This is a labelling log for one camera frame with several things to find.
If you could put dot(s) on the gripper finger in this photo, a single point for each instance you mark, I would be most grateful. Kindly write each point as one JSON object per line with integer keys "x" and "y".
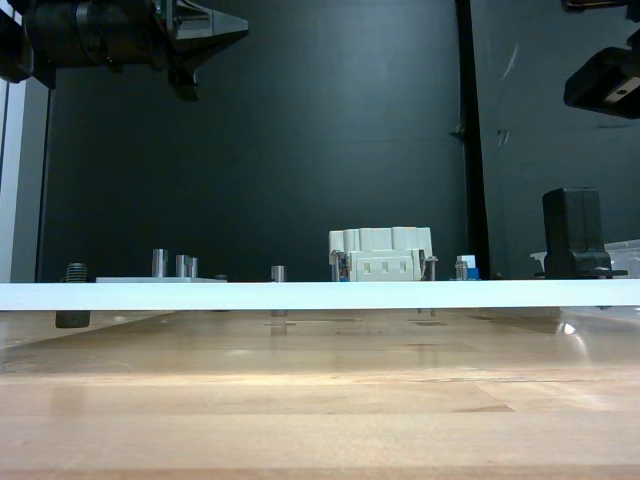
{"x": 220, "y": 27}

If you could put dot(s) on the white taskboard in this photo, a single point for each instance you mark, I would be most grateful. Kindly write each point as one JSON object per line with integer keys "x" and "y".
{"x": 320, "y": 296}

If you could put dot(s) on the black connector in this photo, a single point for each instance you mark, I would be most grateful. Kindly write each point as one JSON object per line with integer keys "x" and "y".
{"x": 570, "y": 225}

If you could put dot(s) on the clear plastic tub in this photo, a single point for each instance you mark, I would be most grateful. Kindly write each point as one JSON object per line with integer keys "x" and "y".
{"x": 625, "y": 260}

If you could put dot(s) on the grey partition beam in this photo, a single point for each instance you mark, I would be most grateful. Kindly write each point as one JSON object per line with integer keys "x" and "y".
{"x": 25, "y": 200}

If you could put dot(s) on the small blue connector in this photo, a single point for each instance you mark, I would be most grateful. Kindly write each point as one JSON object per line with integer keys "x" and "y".
{"x": 472, "y": 274}

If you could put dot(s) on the silver peg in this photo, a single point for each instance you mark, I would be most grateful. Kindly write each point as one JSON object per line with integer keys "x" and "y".
{"x": 194, "y": 267}
{"x": 159, "y": 262}
{"x": 181, "y": 266}

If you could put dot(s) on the small silver square socket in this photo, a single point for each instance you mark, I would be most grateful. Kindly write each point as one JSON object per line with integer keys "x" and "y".
{"x": 461, "y": 272}

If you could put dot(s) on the black screw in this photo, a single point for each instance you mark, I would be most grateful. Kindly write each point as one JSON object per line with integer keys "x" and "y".
{"x": 76, "y": 272}

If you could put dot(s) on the grey peg plate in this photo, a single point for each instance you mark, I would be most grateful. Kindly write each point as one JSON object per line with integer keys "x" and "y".
{"x": 130, "y": 279}

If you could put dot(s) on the small silver stud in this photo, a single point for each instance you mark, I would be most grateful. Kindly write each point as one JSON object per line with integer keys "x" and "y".
{"x": 278, "y": 274}

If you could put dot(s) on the beige connector housing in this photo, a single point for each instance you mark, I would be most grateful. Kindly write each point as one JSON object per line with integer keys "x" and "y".
{"x": 380, "y": 265}

